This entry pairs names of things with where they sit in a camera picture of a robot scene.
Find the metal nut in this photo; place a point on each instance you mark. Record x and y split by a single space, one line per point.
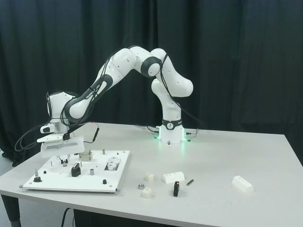
141 186

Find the long white holder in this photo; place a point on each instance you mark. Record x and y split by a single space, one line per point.
242 184
172 177

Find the black curtains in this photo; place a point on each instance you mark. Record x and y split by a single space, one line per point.
47 35

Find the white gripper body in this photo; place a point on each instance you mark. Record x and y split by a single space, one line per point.
64 147

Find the metal bolt on black base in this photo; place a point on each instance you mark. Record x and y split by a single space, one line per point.
37 177

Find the dark metal rod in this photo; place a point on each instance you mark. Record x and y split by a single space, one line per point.
190 182

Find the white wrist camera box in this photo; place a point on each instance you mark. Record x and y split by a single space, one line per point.
47 128

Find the small black plug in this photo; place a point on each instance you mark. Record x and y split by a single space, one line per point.
175 189

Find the metal round peg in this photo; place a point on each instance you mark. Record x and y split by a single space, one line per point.
91 171

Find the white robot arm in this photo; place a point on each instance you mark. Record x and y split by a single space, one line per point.
123 59

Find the small white holder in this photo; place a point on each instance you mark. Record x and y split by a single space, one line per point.
149 176
146 192

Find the white medium gear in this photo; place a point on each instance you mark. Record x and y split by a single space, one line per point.
111 165

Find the white task board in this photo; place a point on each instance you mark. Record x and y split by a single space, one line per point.
94 182

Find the black table leg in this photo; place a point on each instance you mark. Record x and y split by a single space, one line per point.
9 210

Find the metal BNC plug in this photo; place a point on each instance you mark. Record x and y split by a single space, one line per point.
64 162

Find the black D-SUB plug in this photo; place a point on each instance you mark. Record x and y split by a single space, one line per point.
75 170

